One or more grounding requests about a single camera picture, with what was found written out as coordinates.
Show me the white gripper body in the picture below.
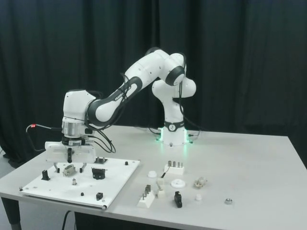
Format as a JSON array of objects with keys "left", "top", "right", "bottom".
[{"left": 46, "top": 145, "right": 94, "bottom": 164}]

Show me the black curtain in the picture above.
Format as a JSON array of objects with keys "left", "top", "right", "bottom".
[{"left": 0, "top": 0, "right": 307, "bottom": 167}]

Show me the black wrist band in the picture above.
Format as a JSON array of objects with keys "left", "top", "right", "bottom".
[{"left": 61, "top": 136, "right": 85, "bottom": 146}]

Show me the white round peg holder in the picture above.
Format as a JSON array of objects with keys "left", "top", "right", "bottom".
[{"left": 164, "top": 165, "right": 186, "bottom": 175}]

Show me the dark table leg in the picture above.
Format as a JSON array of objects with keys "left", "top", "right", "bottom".
[{"left": 0, "top": 196, "right": 21, "bottom": 230}]

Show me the black base cable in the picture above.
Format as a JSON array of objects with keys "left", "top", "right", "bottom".
[
  {"left": 187, "top": 130, "right": 205, "bottom": 140},
  {"left": 147, "top": 124, "right": 162, "bottom": 136}
]

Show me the beige waterproof plug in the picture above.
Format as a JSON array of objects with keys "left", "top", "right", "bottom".
[{"left": 192, "top": 177, "right": 208, "bottom": 189}]

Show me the white task board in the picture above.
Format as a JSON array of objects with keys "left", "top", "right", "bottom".
[{"left": 19, "top": 157, "right": 141, "bottom": 212}]

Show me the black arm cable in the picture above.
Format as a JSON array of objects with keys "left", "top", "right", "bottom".
[
  {"left": 83, "top": 71, "right": 135, "bottom": 154},
  {"left": 174, "top": 52, "right": 192, "bottom": 135}
]

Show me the white square peg holder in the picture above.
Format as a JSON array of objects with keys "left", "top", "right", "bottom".
[{"left": 136, "top": 191, "right": 155, "bottom": 208}]

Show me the black cable under table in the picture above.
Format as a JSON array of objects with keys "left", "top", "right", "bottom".
[{"left": 62, "top": 210, "right": 78, "bottom": 230}]

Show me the white large gear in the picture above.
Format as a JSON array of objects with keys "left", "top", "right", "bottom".
[{"left": 170, "top": 179, "right": 186, "bottom": 189}]

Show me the silver wrist ring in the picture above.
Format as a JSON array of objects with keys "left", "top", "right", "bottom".
[{"left": 61, "top": 119, "right": 85, "bottom": 138}]

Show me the flat white wrist plate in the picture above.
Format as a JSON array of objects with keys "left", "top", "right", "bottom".
[{"left": 45, "top": 141, "right": 94, "bottom": 148}]

